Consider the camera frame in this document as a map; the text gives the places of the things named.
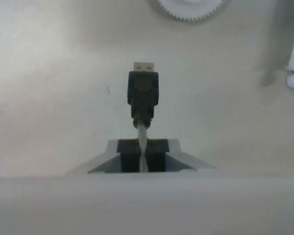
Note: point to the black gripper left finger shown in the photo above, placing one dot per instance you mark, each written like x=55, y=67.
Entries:
x=128, y=153

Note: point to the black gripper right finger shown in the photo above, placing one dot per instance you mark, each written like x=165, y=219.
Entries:
x=156, y=153

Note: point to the white large gear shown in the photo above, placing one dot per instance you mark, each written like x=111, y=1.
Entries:
x=193, y=9

